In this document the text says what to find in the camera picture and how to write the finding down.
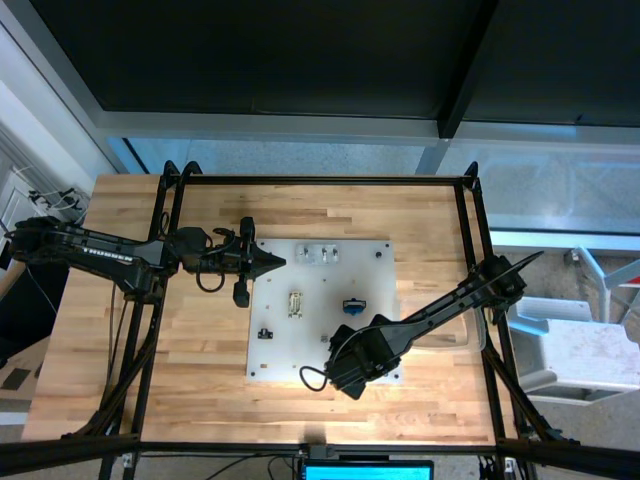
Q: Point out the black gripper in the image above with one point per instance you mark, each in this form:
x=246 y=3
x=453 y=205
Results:
x=350 y=360
x=245 y=260

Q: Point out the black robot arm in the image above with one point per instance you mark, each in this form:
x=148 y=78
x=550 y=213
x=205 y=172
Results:
x=100 y=250
x=450 y=302

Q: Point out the white board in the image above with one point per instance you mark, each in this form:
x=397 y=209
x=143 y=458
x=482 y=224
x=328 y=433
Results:
x=300 y=360

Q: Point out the pale bar with pins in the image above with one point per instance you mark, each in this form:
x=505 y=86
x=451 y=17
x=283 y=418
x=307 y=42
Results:
x=317 y=256

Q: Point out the blue holder with black socket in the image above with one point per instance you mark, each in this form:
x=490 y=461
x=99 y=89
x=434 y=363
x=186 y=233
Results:
x=354 y=307

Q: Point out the grey connector housing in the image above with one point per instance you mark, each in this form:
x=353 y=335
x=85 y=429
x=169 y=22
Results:
x=296 y=306

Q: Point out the black clamp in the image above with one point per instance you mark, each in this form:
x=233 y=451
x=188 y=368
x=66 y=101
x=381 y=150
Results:
x=265 y=333

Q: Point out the clear plastic tub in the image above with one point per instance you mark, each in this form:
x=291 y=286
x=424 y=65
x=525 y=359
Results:
x=450 y=341

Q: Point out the blue screen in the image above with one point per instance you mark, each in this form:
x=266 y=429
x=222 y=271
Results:
x=365 y=472

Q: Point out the black box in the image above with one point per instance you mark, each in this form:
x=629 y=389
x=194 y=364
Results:
x=25 y=320

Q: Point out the grey metal stand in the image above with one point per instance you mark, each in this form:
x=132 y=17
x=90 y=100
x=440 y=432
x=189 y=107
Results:
x=595 y=270

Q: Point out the cardboard sheet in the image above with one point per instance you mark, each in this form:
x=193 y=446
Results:
x=22 y=385

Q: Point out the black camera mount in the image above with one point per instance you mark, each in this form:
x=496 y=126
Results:
x=316 y=448

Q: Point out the black metal frame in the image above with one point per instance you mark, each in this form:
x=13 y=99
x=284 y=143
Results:
x=320 y=179

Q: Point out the black vertical post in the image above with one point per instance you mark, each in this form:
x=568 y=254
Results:
x=467 y=70

